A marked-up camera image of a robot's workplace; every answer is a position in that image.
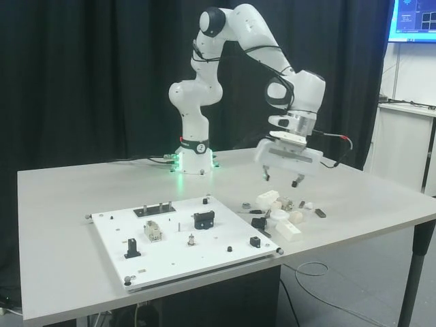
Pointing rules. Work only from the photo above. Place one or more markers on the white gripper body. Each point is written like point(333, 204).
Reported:
point(289, 163)

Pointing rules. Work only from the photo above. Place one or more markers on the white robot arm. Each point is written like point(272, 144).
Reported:
point(190, 95)

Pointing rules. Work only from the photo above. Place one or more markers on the long white peg holder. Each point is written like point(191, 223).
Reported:
point(287, 232)

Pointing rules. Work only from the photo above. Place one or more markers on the silver metal plug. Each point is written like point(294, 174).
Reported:
point(289, 203)

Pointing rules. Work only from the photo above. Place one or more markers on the white small gear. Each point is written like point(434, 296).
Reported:
point(309, 205)

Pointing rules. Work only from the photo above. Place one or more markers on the white medium gear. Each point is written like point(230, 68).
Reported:
point(276, 205)

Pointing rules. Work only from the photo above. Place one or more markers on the white cube holder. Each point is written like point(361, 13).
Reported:
point(295, 217)

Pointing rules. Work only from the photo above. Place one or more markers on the metal bolt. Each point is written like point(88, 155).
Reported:
point(246, 205)

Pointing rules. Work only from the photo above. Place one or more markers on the white large gear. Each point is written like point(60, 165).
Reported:
point(277, 216)

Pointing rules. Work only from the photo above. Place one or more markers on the black USB plug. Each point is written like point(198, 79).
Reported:
point(320, 213)

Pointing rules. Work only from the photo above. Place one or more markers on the black D-SUB plug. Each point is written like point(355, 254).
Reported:
point(257, 222)

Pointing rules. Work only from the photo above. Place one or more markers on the white cabinet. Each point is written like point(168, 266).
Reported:
point(402, 143)

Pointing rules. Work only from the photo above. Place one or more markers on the dark table leg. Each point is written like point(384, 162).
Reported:
point(415, 265)

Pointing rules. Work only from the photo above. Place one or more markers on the white task board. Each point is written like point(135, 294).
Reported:
point(102, 245)

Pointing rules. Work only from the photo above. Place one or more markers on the blue screen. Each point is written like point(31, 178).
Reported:
point(413, 20)

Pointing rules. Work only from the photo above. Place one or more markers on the black curtain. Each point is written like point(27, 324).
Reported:
point(85, 68)

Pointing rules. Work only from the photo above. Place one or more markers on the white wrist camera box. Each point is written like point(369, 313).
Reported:
point(277, 121)

